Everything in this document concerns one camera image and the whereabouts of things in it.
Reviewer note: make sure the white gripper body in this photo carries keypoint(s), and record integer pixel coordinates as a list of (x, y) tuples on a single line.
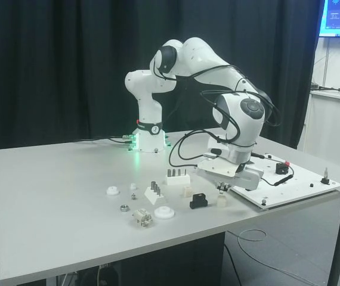
[(249, 178)]

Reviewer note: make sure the metal USB plug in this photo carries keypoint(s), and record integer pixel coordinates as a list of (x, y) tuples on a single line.
[(222, 193)]

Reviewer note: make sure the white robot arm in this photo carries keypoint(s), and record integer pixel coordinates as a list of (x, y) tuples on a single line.
[(232, 80)]

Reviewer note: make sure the small white plug holder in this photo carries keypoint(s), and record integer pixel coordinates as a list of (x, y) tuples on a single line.
[(222, 202)]

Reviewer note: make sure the black D-SUB plug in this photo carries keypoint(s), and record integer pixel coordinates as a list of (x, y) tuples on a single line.
[(198, 201)]

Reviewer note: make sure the small white block holder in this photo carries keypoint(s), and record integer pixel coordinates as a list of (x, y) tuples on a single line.
[(187, 191)]

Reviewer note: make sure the white holder for square pegs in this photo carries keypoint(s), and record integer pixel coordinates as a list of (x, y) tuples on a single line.
[(177, 179)]

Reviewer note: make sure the white task board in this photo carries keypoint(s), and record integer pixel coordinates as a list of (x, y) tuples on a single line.
[(292, 186)]

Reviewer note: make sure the metal round peg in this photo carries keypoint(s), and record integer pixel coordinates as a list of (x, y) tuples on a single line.
[(152, 184), (156, 188), (159, 192)]

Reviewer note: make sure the white large gear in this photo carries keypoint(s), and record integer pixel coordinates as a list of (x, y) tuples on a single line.
[(164, 213)]

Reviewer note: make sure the white holder for round pegs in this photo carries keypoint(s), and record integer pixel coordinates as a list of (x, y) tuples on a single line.
[(155, 196)]

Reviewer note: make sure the beige waterproof plug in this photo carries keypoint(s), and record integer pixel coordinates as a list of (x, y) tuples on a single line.
[(139, 220)]

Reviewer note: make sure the small metal bolt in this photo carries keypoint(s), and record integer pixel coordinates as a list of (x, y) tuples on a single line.
[(133, 196)]

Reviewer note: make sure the white small gear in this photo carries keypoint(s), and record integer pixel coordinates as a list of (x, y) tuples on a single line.
[(132, 186)]

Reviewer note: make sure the white cabinet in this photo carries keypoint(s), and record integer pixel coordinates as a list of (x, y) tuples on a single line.
[(331, 128)]

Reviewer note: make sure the metal nut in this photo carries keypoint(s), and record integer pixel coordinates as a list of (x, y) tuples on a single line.
[(123, 207)]

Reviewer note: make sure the white medium gear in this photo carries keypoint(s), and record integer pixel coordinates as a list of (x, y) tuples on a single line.
[(112, 190)]

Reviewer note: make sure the black curtain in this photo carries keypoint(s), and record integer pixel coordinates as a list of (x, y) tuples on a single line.
[(68, 68)]

